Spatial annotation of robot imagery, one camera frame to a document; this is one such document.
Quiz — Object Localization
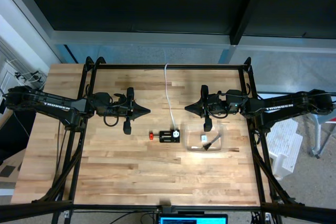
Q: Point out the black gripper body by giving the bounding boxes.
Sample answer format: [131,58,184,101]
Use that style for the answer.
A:
[113,87,136,135]
[200,84,224,132]

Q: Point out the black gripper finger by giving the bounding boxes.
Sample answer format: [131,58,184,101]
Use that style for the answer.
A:
[184,108,203,120]
[133,111,152,123]
[133,100,152,112]
[184,96,203,109]

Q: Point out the black clamp with red knob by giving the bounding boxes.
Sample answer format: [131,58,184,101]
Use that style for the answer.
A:
[148,129,182,144]

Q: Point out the clear plastic tub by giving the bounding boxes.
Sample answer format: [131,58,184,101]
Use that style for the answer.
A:
[183,123,228,154]

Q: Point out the white foam block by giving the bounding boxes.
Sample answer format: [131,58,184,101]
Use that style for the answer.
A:
[266,119,304,182]

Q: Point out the blue-edged screen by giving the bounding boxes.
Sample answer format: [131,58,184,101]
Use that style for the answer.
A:
[157,214,228,224]

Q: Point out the grey metal stand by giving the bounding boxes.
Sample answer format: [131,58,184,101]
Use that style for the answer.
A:
[303,112,336,159]

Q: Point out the white cabinet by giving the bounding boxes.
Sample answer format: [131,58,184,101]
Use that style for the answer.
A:
[0,35,50,95]

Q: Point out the brown cardboard box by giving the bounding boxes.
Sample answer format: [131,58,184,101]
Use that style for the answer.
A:
[0,147,27,183]

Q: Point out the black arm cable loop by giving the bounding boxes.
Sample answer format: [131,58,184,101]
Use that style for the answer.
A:
[103,113,120,127]

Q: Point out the white power cable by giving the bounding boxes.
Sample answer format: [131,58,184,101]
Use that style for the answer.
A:
[163,62,179,131]

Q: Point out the black metal frame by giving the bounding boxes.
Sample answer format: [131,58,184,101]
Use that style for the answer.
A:
[0,56,336,224]

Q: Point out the black camera bracket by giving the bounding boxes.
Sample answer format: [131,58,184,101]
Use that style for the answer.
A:
[160,200,175,213]

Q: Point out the black floor cable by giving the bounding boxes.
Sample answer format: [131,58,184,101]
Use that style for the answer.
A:
[140,212,158,224]

